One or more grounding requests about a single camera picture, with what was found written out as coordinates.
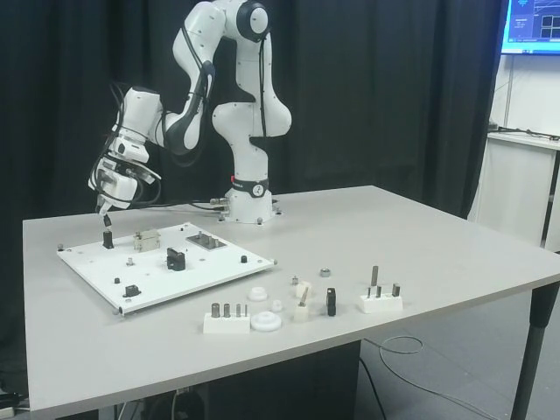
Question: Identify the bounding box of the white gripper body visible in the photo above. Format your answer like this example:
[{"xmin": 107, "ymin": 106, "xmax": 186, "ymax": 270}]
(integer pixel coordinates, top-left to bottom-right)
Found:
[{"xmin": 87, "ymin": 157, "xmax": 136, "ymax": 210}]

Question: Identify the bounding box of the flat white mounting plate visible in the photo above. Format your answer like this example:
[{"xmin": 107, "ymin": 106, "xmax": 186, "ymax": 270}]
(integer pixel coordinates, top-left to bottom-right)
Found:
[{"xmin": 129, "ymin": 167, "xmax": 162, "ymax": 186}]

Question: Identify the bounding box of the white task board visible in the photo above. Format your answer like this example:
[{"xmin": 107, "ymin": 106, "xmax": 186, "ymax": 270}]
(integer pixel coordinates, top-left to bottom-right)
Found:
[{"xmin": 55, "ymin": 220, "xmax": 279, "ymax": 317}]

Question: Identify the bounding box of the white round peg holder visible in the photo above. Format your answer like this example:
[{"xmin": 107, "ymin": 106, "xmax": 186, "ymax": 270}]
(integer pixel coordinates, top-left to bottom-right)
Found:
[{"xmin": 202, "ymin": 311, "xmax": 251, "ymax": 336}]

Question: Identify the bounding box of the white large gear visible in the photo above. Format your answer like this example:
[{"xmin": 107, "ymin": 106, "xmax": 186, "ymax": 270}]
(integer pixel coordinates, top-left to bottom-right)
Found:
[{"xmin": 251, "ymin": 311, "xmax": 284, "ymax": 333}]

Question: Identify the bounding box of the black equipment box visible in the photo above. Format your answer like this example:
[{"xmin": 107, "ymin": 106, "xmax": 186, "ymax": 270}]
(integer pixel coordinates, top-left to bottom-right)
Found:
[{"xmin": 192, "ymin": 339, "xmax": 362, "ymax": 420}]

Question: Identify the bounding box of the white square peg holder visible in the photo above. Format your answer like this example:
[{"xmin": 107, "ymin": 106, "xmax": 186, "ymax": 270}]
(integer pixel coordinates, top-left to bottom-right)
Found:
[{"xmin": 357, "ymin": 293, "xmax": 403, "ymax": 315}]

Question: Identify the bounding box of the black curtain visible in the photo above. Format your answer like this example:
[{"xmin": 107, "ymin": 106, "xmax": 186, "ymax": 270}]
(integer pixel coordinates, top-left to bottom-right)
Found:
[{"xmin": 0, "ymin": 0, "xmax": 511, "ymax": 395}]

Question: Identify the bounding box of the white cabinet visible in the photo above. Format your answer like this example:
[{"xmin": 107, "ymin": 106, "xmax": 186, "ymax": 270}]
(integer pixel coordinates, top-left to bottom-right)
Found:
[{"xmin": 484, "ymin": 129, "xmax": 560, "ymax": 254}]

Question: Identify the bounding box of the black table leg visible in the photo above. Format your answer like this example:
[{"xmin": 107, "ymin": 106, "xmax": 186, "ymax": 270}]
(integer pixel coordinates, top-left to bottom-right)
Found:
[{"xmin": 510, "ymin": 283, "xmax": 557, "ymax": 420}]

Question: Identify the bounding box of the blue screen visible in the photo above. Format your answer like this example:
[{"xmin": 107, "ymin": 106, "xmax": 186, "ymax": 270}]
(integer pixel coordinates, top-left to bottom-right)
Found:
[{"xmin": 500, "ymin": 0, "xmax": 560, "ymax": 57}]

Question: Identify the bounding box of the small white camera box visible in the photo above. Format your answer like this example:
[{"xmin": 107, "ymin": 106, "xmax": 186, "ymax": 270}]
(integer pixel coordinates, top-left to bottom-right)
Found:
[{"xmin": 106, "ymin": 138, "xmax": 149, "ymax": 162}]

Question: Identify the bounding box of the black base cable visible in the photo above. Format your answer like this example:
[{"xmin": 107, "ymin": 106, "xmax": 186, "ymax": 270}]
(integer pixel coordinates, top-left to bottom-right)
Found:
[{"xmin": 143, "ymin": 199, "xmax": 228, "ymax": 214}]

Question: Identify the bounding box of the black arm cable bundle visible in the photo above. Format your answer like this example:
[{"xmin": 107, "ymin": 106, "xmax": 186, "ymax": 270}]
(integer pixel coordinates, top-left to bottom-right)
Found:
[{"xmin": 89, "ymin": 0, "xmax": 270, "ymax": 207}]

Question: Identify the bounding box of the grey floor cable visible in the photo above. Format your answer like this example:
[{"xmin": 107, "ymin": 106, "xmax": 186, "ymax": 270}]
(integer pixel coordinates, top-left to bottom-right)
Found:
[{"xmin": 378, "ymin": 335, "xmax": 520, "ymax": 420}]

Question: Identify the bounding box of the black floor cable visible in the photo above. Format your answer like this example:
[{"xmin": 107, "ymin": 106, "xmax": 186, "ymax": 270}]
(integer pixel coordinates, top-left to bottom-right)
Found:
[{"xmin": 358, "ymin": 356, "xmax": 389, "ymax": 420}]

